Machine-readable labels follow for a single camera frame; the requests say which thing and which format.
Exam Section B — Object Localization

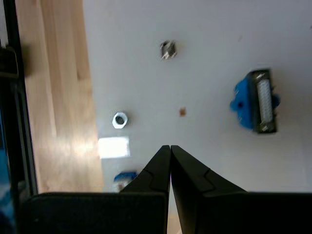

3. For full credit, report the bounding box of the white task board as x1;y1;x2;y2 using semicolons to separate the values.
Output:
82;0;312;218

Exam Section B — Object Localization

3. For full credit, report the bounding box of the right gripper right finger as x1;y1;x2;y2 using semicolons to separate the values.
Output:
171;145;312;234

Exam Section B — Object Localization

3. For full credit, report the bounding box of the black frame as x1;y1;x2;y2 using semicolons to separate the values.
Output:
0;0;39;234

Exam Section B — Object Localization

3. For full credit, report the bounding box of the small blue socket block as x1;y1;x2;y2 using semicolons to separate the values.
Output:
113;171;138;193

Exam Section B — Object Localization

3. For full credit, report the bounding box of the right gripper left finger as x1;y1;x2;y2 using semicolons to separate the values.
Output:
17;145;171;234

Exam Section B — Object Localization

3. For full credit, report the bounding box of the steel nut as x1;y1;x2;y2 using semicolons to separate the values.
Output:
112;111;129;129

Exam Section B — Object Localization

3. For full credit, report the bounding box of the blue socket block with connector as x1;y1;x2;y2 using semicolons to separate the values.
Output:
229;68;281;134

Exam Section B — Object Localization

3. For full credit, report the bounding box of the short steel peg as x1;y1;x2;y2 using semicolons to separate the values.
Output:
160;40;177;60

